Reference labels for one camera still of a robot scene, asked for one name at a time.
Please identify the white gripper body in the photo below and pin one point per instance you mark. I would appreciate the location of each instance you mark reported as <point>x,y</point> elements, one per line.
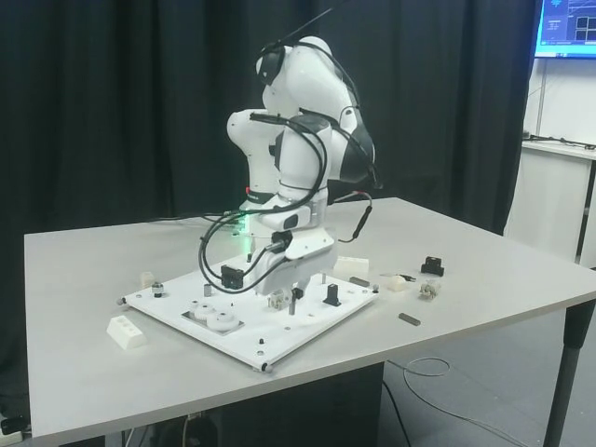
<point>298,270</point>

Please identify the metal round peg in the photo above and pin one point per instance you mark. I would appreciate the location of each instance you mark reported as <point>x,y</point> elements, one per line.
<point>291,307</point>

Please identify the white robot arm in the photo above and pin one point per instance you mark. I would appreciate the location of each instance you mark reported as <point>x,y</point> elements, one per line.
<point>302,158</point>

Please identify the dark metal peg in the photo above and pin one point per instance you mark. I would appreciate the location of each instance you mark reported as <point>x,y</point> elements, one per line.
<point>361,280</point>
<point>409,318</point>

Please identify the clear Ethernet plug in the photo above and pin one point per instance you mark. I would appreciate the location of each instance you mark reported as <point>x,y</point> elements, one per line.
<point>274,302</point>
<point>429,291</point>

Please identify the black USB plug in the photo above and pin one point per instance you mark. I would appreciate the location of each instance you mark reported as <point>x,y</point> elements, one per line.
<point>332,294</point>

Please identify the white task board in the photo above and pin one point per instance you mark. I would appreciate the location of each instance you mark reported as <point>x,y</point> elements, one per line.
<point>261,326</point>

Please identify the white block holder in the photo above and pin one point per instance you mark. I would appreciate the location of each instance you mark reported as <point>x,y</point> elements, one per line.
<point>352,264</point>

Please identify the black D-SUB plug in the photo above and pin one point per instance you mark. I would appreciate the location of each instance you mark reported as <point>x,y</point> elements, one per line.
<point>232,275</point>

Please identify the white large gear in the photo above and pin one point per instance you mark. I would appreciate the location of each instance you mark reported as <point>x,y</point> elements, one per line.
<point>221,321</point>

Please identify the white medium gear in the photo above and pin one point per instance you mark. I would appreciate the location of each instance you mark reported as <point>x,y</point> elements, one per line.
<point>200,312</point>

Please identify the small white plug holder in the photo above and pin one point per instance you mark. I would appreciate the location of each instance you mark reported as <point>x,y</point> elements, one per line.
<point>399,284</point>

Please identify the metal BNC plug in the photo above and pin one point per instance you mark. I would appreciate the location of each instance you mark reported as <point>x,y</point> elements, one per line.
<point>158,289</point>

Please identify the white holder with holes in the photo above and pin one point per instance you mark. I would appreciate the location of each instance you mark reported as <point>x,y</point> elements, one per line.
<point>125,331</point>

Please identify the black curtains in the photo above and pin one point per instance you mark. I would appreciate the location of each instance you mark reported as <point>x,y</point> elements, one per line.
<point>116,102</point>

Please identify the white cabinet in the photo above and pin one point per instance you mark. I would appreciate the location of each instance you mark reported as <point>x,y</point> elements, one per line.
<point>554,205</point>

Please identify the grey table leg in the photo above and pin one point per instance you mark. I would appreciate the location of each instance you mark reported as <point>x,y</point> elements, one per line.
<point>565,368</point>

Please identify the blue screen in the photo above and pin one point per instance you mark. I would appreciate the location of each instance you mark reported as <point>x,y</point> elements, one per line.
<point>565,28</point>

